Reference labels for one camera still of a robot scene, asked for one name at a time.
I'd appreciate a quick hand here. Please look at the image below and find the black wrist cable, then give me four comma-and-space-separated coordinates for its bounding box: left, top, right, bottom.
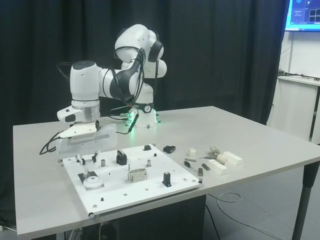
39, 131, 63, 155

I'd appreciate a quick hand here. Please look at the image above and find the white cabinet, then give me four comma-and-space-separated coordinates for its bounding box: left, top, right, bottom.
266, 72, 320, 146

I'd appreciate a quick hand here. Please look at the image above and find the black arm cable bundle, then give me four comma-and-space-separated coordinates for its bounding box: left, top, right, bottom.
56, 46, 147, 105

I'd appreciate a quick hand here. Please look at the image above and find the black plug with short cable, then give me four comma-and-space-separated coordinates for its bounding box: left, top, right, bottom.
183, 161, 197, 172

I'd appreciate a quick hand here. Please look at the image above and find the white holder with holes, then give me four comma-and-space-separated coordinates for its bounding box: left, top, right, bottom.
209, 159, 230, 176
222, 150, 245, 166

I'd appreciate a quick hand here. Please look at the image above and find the black cable with thick plug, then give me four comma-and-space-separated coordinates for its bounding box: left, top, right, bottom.
107, 112, 140, 135

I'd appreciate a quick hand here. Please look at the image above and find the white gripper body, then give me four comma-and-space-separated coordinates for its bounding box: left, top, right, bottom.
57, 123, 118, 156

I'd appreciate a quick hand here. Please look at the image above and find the black shoulder cable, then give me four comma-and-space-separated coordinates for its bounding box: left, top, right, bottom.
154, 34, 161, 80

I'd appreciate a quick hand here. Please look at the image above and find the black table leg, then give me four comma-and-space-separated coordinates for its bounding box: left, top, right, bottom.
293, 163, 320, 240

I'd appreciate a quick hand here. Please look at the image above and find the white large gear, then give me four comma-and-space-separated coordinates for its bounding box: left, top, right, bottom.
84, 176, 103, 190

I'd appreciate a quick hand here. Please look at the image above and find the black curtain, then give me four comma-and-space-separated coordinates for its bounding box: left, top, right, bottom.
0, 0, 286, 176

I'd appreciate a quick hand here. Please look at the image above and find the white task board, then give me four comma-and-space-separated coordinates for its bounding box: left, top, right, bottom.
57, 143, 204, 221

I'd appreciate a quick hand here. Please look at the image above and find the thin black rod red tag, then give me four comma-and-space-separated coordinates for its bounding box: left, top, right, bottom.
111, 104, 140, 111

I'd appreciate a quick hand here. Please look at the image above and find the grey floor cable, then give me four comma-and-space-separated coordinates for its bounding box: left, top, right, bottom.
215, 191, 301, 240

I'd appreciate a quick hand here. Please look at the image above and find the blue screen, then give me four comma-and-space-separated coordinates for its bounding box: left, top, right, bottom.
284, 0, 320, 33

